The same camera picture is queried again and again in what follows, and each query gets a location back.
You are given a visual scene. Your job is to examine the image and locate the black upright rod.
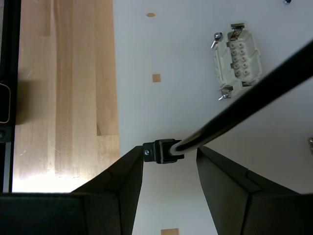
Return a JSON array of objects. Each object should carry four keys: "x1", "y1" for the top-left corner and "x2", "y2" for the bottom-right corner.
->
[{"x1": 170, "y1": 38, "x2": 313, "y2": 156}]

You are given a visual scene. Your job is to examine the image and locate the metal connector screw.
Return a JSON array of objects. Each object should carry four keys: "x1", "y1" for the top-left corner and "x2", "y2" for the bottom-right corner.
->
[
  {"x1": 210, "y1": 31, "x2": 224, "y2": 50},
  {"x1": 218, "y1": 89, "x2": 233, "y2": 102}
]

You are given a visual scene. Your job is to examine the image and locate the black aluminium frame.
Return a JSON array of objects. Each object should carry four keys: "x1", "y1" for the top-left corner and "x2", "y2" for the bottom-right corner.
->
[{"x1": 0, "y1": 0, "x2": 22, "y2": 194}]

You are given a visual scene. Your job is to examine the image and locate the white board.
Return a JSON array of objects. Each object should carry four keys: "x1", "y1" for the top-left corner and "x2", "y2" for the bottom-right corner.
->
[{"x1": 112, "y1": 0, "x2": 313, "y2": 235}]

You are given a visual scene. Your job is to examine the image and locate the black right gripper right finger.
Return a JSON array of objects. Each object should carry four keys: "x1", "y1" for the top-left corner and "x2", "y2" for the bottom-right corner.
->
[{"x1": 196, "y1": 146, "x2": 313, "y2": 235}]

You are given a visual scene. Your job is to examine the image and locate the beige connector housing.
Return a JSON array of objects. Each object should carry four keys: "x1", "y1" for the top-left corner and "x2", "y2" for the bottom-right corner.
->
[{"x1": 213, "y1": 23, "x2": 263, "y2": 95}]

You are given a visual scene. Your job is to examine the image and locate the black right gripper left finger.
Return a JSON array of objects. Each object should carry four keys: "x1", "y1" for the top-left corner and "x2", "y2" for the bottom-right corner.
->
[{"x1": 0, "y1": 145, "x2": 144, "y2": 235}]

